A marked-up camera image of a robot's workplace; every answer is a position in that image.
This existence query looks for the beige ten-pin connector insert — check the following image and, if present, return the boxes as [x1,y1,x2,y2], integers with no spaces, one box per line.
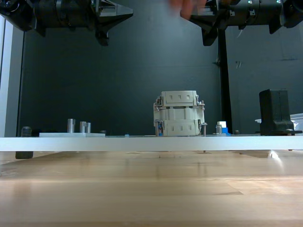
[154,90,205,111]

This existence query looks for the person's hand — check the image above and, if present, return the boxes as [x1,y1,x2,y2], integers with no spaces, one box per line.
[169,0,207,19]

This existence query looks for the white plastic board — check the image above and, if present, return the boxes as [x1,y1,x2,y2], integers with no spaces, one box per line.
[0,136,303,152]

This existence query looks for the beige connector hub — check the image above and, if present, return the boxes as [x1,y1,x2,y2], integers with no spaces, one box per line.
[153,107,208,137]

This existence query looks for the black vertical wall post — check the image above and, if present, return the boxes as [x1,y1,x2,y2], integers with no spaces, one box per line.
[213,29,234,137]

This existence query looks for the black connector housing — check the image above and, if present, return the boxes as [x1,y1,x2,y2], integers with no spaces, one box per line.
[258,89,303,136]

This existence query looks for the grey metal plate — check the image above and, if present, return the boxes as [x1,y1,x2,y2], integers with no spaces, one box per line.
[38,132,106,138]

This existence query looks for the clear plastic tub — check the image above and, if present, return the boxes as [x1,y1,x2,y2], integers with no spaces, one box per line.
[255,113,303,135]

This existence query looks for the small blue white socket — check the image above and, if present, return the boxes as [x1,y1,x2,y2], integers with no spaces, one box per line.
[218,121,231,136]

